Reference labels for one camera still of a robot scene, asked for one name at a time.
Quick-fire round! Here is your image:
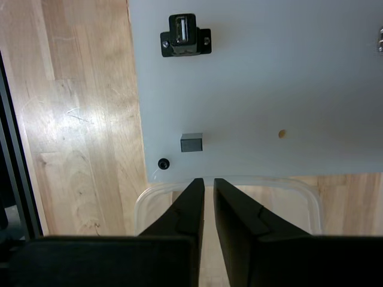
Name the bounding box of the white taskboard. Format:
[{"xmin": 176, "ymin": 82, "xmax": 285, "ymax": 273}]
[{"xmin": 127, "ymin": 0, "xmax": 383, "ymax": 183}]

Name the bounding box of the clear plastic tub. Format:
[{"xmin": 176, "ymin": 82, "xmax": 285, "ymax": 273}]
[{"xmin": 133, "ymin": 175, "xmax": 324, "ymax": 237}]

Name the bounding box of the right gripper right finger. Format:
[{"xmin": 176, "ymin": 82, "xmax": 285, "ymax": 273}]
[{"xmin": 212, "ymin": 178, "xmax": 383, "ymax": 287}]

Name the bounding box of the black metal table frame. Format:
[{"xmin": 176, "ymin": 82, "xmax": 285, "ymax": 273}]
[{"xmin": 0, "ymin": 49, "xmax": 48, "ymax": 240}]

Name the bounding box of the grey square metal bar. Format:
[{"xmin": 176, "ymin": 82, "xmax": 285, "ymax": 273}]
[{"xmin": 180, "ymin": 133, "xmax": 204, "ymax": 153}]

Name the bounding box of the black USB socket mount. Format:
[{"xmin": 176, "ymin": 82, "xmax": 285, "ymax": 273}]
[{"xmin": 160, "ymin": 14, "xmax": 212, "ymax": 58}]

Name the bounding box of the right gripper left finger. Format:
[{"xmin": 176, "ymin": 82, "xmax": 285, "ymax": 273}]
[{"xmin": 11, "ymin": 178, "xmax": 206, "ymax": 287}]

